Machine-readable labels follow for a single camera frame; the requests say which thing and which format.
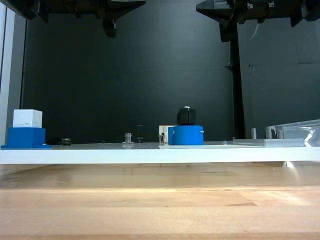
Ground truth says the white taskboard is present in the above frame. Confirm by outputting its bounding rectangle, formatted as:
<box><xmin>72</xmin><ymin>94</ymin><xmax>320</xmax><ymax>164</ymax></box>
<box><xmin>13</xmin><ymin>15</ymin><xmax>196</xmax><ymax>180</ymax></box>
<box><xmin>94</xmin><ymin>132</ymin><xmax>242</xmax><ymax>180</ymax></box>
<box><xmin>0</xmin><ymin>142</ymin><xmax>320</xmax><ymax>165</ymax></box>

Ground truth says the D-sub connector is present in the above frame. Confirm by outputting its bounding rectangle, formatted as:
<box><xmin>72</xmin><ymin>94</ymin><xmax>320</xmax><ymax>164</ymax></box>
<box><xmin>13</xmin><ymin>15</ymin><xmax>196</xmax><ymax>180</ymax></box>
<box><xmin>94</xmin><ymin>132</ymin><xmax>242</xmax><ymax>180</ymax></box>
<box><xmin>176</xmin><ymin>106</ymin><xmax>197</xmax><ymax>126</ymax></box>

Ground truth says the white ethernet socket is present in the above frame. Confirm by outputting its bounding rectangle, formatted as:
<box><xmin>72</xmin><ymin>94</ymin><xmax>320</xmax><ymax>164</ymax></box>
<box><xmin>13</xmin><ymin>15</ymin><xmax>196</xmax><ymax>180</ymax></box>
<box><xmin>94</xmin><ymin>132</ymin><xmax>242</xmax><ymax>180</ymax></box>
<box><xmin>12</xmin><ymin>108</ymin><xmax>43</xmax><ymax>129</ymax></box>

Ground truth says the clear plastic tub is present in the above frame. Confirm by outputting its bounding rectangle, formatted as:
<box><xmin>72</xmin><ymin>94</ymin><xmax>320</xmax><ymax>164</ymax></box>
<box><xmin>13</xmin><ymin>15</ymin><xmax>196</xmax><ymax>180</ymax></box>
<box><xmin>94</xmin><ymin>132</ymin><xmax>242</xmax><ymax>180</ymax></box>
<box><xmin>264</xmin><ymin>119</ymin><xmax>320</xmax><ymax>151</ymax></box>

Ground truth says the black USB socket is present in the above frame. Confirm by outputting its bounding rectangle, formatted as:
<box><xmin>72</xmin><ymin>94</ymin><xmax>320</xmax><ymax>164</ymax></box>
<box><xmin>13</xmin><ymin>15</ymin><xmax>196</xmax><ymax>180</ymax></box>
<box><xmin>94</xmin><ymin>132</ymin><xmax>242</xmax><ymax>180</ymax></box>
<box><xmin>136</xmin><ymin>124</ymin><xmax>145</xmax><ymax>144</ymax></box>

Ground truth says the white multi-pin connector housing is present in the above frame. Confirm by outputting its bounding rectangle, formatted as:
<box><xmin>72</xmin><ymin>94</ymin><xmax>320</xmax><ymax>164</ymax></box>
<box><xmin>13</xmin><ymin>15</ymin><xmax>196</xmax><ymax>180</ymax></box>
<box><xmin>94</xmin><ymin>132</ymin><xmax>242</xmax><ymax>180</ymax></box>
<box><xmin>158</xmin><ymin>125</ymin><xmax>176</xmax><ymax>146</ymax></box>

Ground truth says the aluminium peg plate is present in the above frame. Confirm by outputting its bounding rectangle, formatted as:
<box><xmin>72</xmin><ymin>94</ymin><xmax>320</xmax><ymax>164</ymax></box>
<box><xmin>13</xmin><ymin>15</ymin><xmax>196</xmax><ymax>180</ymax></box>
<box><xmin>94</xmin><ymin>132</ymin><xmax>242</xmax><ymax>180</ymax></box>
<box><xmin>232</xmin><ymin>138</ymin><xmax>306</xmax><ymax>148</ymax></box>

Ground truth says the blue round connector mount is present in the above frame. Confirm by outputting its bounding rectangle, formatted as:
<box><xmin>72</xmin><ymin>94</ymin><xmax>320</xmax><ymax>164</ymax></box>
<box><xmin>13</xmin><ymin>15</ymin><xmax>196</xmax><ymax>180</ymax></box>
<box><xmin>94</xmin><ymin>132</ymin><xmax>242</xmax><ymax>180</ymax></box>
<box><xmin>167</xmin><ymin>124</ymin><xmax>205</xmax><ymax>146</ymax></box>

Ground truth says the blue socket bracket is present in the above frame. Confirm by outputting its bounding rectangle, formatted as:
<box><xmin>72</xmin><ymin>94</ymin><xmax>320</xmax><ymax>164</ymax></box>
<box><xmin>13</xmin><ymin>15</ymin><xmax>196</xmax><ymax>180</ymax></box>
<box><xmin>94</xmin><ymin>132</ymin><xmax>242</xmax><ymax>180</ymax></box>
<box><xmin>0</xmin><ymin>127</ymin><xmax>53</xmax><ymax>150</ymax></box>

